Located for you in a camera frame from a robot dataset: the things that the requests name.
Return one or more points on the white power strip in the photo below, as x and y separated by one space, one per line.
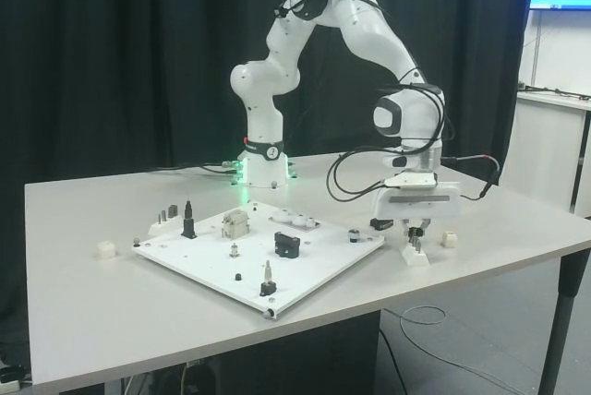
9 379

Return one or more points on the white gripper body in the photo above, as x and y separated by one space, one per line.
415 203

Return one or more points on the white gear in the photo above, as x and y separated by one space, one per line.
299 221
280 217

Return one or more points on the metal BNC plug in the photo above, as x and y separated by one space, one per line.
353 234

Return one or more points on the white task board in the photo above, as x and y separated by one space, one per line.
258 275

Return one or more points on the black table leg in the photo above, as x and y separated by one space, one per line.
561 321

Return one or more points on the white cabinet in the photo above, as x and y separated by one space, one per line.
554 150

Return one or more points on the black curtain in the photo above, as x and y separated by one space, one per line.
115 67

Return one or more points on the black plug on holder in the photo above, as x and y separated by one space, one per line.
173 211

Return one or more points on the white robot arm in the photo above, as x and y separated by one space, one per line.
369 35

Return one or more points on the small white cube holder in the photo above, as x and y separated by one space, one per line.
106 250
449 239

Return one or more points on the white peg holder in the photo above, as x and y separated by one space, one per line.
415 256
161 226

